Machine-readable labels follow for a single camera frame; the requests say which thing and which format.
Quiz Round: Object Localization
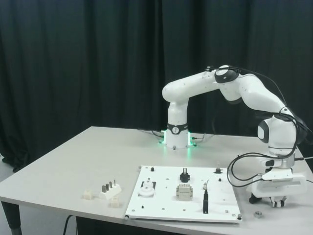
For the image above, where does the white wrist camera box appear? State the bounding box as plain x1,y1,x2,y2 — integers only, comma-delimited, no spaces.
259,158,276,169

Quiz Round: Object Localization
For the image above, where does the black floor cable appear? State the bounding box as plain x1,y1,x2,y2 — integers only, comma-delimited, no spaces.
64,214,77,235

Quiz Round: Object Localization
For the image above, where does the flat white mounting plate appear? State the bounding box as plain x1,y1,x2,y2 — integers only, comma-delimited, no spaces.
261,168,293,182

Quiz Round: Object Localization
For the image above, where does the white large gear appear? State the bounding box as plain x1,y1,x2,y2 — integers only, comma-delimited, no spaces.
138,187,156,197

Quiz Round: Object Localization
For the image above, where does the black USB plug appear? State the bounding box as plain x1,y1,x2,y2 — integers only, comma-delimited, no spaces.
202,190,210,214

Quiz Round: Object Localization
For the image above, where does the silver flange ring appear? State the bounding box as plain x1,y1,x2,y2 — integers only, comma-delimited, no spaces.
276,156,294,170

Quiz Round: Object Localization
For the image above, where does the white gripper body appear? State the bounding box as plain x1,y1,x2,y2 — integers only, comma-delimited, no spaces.
249,175,308,198

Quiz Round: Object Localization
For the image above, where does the black waterproof plug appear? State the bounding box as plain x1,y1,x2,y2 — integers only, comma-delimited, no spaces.
179,167,191,183

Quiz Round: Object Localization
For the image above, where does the black table leg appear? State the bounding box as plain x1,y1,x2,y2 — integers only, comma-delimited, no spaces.
1,202,22,235

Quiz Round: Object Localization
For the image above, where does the white round peg holder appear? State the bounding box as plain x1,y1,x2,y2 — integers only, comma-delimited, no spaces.
99,183,123,199

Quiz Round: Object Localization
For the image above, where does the white task board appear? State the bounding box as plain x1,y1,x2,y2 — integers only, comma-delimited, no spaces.
124,165,243,221

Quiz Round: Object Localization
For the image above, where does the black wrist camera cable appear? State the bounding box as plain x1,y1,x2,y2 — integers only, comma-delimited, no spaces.
226,153,269,188

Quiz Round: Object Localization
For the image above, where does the black curtain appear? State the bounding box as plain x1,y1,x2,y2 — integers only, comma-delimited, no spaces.
0,0,313,173

